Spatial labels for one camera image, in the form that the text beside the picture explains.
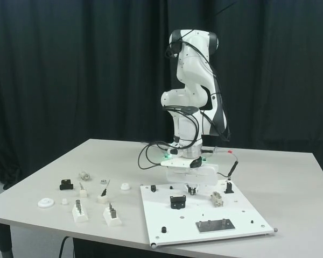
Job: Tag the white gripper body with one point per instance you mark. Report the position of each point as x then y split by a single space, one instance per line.
199 176

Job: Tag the metal BNC plug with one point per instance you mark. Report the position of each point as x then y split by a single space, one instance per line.
191 192

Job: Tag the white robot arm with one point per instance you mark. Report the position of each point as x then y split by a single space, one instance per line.
191 67

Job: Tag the flat white mounting plate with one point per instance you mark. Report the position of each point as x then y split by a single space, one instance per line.
177 163

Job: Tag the white task board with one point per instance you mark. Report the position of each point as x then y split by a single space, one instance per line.
231 215

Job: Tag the white square peg holder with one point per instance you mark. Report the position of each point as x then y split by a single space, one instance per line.
112 219

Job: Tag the black Ethernet plug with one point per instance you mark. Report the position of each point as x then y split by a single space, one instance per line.
103 192

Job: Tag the grey waterproof plug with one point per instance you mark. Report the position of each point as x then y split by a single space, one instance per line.
83 176

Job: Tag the white USB plug holder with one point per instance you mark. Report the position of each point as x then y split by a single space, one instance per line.
82 193

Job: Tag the metal USB plug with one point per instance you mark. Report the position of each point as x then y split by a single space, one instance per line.
81 186

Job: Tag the white round peg holder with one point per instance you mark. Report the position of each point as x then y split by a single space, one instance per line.
79 217

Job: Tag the black D-SUB plug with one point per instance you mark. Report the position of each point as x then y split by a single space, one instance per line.
66 186

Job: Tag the white large gear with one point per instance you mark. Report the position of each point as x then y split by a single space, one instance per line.
45 203

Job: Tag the black curtain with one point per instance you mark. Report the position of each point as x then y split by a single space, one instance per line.
43 80

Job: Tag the black table leg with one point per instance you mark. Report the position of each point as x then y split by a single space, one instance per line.
1 239

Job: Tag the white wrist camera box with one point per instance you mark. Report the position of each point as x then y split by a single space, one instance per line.
172 152

